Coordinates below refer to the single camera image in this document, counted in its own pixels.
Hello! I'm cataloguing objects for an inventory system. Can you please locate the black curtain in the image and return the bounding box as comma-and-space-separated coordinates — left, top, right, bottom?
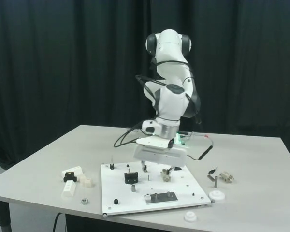
0, 0, 290, 170

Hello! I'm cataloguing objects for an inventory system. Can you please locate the white small gear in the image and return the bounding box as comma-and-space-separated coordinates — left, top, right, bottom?
184, 211, 198, 222

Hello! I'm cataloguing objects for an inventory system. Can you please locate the black D-SUB plug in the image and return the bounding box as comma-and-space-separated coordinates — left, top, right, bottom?
62, 172, 78, 183

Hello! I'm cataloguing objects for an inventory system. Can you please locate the black cable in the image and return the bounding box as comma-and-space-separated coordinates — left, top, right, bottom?
134, 59, 202, 124
54, 212, 64, 232
113, 123, 145, 148

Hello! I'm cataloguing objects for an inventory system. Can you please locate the thin black rod on wire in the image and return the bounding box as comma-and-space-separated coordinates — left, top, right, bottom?
187, 134, 214, 161

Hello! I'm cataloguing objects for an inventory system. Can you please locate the dark table leg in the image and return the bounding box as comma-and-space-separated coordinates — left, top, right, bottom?
0, 198, 11, 232

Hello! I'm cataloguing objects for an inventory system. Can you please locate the white task board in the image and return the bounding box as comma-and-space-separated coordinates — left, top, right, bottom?
100, 160, 212, 217

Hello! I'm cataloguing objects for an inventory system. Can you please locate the white large gear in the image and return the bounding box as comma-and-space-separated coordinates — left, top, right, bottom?
208, 190, 226, 202

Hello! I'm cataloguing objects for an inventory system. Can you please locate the green lit electronics board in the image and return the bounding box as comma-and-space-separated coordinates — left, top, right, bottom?
176, 131, 193, 146

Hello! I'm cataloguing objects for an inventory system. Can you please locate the large white holder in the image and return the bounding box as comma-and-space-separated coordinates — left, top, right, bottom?
61, 165, 84, 177

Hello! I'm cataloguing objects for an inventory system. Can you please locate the white holder with holes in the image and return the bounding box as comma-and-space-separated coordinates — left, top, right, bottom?
60, 181, 76, 199

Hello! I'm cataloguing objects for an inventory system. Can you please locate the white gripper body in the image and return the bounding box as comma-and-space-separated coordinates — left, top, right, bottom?
133, 143, 188, 170

